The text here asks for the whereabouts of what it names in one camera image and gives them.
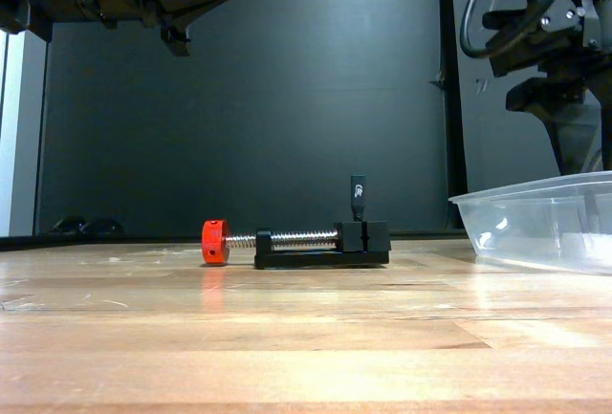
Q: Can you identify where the USB-C connector with braided cable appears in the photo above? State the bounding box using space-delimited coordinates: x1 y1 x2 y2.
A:
583 145 606 234

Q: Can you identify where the clear plastic tub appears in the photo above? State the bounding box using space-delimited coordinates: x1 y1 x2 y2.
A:
448 170 612 275

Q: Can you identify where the white foam pad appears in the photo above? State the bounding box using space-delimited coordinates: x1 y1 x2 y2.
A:
580 231 612 265

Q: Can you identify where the black vise with red knob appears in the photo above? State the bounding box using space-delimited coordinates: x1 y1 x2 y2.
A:
200 219 392 271

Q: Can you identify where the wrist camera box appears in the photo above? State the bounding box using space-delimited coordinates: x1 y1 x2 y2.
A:
539 0 603 52

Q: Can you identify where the slim black upright post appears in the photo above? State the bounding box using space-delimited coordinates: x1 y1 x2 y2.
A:
428 0 469 234

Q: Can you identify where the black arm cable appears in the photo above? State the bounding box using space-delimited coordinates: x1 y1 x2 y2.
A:
459 0 578 59

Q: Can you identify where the black curved corner bracket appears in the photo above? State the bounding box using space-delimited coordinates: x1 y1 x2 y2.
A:
51 215 88 234
87 217 124 235

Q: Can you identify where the black aluminium frame rail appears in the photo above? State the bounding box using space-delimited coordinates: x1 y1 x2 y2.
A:
0 231 479 252

